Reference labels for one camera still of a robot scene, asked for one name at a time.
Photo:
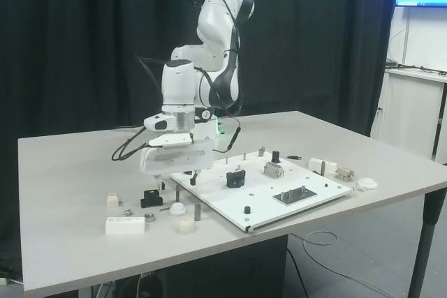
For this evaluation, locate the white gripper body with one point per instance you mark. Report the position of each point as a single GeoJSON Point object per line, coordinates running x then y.
{"type": "Point", "coordinates": [176, 158]}

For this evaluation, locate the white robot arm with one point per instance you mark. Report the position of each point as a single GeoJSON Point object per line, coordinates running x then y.
{"type": "Point", "coordinates": [216, 33]}

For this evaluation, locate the metal round peg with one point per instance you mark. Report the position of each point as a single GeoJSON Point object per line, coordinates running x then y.
{"type": "Point", "coordinates": [177, 196]}

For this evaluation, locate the thick metal peg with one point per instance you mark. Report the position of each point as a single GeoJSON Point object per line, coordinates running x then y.
{"type": "Point", "coordinates": [197, 213]}

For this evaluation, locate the white peg holder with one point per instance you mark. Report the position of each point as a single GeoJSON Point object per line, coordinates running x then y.
{"type": "Point", "coordinates": [316, 164]}

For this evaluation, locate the dark metal peg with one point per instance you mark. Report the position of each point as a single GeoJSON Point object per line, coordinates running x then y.
{"type": "Point", "coordinates": [323, 167]}

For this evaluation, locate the black stepped plug block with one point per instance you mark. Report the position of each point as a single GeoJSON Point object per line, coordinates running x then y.
{"type": "Point", "coordinates": [152, 198]}

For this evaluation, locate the white small gear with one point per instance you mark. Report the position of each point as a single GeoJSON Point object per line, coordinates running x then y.
{"type": "Point", "coordinates": [177, 209]}

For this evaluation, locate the black D-SUB plug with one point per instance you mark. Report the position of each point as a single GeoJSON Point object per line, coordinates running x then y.
{"type": "Point", "coordinates": [236, 178]}

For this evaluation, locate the metal BNC plug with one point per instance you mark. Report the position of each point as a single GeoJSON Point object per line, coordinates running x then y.
{"type": "Point", "coordinates": [128, 212]}

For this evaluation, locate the white hexagonal holder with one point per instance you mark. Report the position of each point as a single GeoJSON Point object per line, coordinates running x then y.
{"type": "Point", "coordinates": [186, 225]}

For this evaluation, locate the small white holder block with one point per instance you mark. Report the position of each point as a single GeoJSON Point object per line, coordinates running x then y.
{"type": "Point", "coordinates": [112, 199]}

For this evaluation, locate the long white holder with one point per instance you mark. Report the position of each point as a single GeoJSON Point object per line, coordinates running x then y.
{"type": "Point", "coordinates": [125, 225]}

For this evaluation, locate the thin black rod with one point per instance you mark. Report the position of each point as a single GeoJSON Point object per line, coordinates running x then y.
{"type": "Point", "coordinates": [234, 137]}

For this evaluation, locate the black round knob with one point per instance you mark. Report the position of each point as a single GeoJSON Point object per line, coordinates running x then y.
{"type": "Point", "coordinates": [248, 209]}

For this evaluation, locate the white task board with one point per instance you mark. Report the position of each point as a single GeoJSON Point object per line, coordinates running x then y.
{"type": "Point", "coordinates": [272, 183]}

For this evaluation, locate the grey metal connector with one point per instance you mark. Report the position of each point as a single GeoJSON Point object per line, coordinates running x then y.
{"type": "Point", "coordinates": [272, 167]}

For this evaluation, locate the black plug on board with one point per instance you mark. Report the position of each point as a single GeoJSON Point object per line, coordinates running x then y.
{"type": "Point", "coordinates": [276, 157]}

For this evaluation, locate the black box under table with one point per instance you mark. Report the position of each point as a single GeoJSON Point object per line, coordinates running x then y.
{"type": "Point", "coordinates": [223, 266]}

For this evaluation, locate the black USB plug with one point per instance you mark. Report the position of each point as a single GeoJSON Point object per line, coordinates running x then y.
{"type": "Point", "coordinates": [294, 156]}

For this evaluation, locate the black curtain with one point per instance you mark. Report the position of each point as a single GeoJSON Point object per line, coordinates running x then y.
{"type": "Point", "coordinates": [87, 43]}

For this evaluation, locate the beige waterproof plug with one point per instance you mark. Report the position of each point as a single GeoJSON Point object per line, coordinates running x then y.
{"type": "Point", "coordinates": [345, 173]}

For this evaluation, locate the white large gear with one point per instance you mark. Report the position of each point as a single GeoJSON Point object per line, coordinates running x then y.
{"type": "Point", "coordinates": [367, 184]}

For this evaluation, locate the white power strip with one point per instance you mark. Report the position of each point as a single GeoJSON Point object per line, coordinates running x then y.
{"type": "Point", "coordinates": [4, 280]}

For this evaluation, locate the white cabinet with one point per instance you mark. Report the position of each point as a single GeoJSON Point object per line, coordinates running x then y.
{"type": "Point", "coordinates": [408, 113]}

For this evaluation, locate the black table leg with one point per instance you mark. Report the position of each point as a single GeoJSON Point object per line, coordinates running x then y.
{"type": "Point", "coordinates": [424, 242]}

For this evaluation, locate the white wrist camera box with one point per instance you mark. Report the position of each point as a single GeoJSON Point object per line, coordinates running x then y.
{"type": "Point", "coordinates": [159, 123]}

